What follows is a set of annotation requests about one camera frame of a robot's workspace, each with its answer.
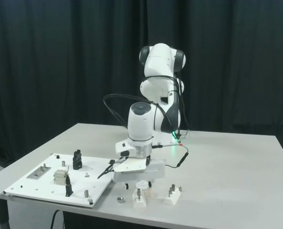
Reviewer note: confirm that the black D-SUB plug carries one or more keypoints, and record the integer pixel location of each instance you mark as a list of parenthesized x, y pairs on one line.
[(76, 161)]

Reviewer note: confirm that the flat white plate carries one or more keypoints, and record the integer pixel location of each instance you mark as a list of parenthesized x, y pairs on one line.
[(132, 165)]

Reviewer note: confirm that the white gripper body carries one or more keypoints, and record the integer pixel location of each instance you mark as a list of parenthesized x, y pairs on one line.
[(155, 170)]

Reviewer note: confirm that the metal hex bolt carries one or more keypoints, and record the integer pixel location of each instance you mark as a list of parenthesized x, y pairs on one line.
[(119, 199)]

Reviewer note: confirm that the black narrow plug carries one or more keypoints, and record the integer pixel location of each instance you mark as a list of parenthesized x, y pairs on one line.
[(68, 188)]

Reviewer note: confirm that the white gear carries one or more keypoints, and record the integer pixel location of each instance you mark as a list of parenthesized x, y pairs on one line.
[(141, 184)]

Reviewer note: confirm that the white peg holder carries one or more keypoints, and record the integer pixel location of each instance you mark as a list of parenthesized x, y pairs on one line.
[(139, 202), (171, 199)]

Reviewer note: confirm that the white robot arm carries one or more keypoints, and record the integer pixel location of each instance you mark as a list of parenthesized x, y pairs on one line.
[(160, 62)]

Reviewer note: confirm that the black curtains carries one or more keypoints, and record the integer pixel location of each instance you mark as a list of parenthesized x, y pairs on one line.
[(60, 47)]

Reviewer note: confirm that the metal square peg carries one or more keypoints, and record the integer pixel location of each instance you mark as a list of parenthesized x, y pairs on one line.
[(86, 193), (173, 189)]

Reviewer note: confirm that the grey round knob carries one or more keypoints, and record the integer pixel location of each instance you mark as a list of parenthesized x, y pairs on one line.
[(90, 201)]

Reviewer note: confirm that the white box with dark window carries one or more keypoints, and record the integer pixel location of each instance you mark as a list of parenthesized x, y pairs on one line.
[(122, 146)]

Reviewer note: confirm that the small cream holder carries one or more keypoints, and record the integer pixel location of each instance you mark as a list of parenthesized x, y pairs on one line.
[(148, 192)]

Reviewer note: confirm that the white task board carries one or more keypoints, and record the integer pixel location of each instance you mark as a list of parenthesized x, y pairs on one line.
[(48, 188)]

